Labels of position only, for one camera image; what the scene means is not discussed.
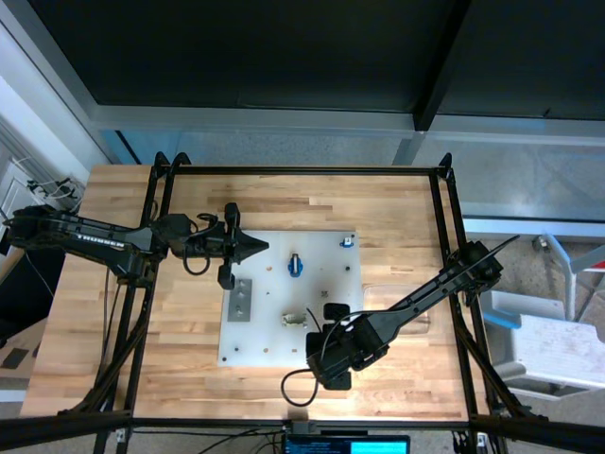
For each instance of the black metal frame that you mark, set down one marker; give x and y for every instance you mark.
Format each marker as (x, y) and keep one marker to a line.
(57, 425)

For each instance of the silver metal connector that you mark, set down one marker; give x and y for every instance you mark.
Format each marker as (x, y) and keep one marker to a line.
(295, 263)

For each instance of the small black camera box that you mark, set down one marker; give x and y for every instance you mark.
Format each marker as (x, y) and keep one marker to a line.
(301, 425)

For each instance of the grey metal plate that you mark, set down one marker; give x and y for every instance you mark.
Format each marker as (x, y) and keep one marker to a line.
(238, 302)

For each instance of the clear plastic tub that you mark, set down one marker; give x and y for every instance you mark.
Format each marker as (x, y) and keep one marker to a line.
(378, 295)

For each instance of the screen with blue edge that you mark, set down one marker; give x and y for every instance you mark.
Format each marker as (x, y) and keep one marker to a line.
(368, 447)

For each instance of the small blue connector holder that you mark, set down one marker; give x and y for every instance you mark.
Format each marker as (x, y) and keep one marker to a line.
(347, 242)

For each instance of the white step stool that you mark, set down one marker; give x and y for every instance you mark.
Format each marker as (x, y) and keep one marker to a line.
(553, 350)

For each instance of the grey metal stand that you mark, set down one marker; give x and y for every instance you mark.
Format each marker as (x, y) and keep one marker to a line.
(565, 265)

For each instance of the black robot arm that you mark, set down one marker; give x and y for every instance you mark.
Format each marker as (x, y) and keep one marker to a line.
(94, 236)
(425, 295)

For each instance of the white plastic board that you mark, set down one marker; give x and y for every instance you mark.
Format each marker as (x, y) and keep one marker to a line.
(264, 331)

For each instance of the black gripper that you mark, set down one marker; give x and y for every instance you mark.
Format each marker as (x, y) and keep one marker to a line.
(331, 354)
(230, 246)

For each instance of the brown cardboard box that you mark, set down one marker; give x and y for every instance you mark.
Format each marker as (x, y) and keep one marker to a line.
(19, 338)

